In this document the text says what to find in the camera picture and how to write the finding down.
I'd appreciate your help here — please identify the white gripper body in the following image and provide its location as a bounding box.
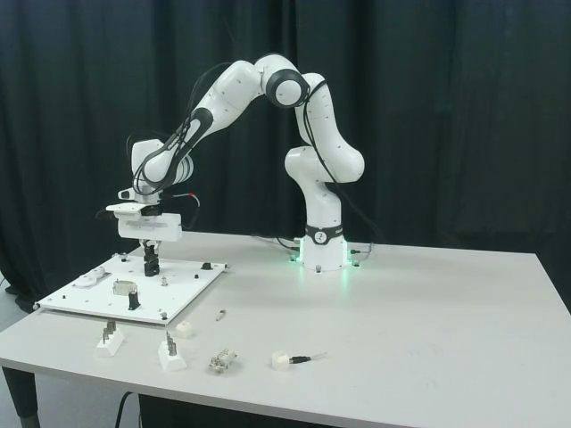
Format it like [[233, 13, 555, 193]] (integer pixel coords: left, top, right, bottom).
[[116, 212, 183, 239]]

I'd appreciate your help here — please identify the black D-SUB plug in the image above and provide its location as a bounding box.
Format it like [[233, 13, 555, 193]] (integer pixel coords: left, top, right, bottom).
[[142, 247, 161, 276]]

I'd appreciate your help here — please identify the flat white mounting plate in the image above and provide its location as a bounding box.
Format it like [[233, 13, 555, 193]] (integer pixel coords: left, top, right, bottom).
[[105, 202, 155, 214]]

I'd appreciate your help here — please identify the white task board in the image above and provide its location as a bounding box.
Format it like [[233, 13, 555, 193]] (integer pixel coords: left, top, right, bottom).
[[34, 251, 232, 325]]

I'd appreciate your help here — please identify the white square peg holder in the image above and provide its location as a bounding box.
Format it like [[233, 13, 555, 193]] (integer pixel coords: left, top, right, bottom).
[[92, 332, 126, 359]]

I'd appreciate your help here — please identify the white round peg holder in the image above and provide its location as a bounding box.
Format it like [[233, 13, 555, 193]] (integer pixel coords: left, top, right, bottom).
[[156, 341, 188, 372]]

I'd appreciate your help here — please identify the metal rectangular waterproof plug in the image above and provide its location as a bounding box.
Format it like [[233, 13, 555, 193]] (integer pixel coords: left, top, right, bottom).
[[207, 350, 233, 371]]

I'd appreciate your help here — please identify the black curtain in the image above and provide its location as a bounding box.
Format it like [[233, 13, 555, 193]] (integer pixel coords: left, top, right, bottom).
[[0, 0, 571, 313]]

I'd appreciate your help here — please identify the black table leg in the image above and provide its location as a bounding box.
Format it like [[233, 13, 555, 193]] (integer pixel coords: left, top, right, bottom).
[[2, 365, 37, 428]]

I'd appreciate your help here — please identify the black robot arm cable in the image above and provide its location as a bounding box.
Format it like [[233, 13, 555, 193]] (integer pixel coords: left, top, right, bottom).
[[128, 66, 358, 251]]

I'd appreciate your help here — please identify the black base cable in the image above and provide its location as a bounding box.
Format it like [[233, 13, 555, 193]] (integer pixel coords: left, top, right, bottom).
[[252, 235, 305, 251]]

